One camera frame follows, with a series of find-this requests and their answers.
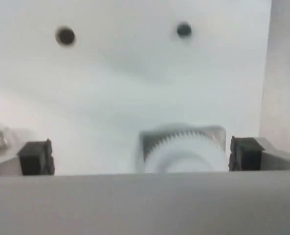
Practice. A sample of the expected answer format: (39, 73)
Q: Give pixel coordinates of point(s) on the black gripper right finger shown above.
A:
(245, 154)

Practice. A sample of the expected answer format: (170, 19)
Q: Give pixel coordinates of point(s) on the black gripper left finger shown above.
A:
(36, 159)

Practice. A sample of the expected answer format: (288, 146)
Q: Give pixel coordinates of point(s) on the white large gear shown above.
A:
(184, 156)

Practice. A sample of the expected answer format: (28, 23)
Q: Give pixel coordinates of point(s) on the white task board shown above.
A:
(135, 73)

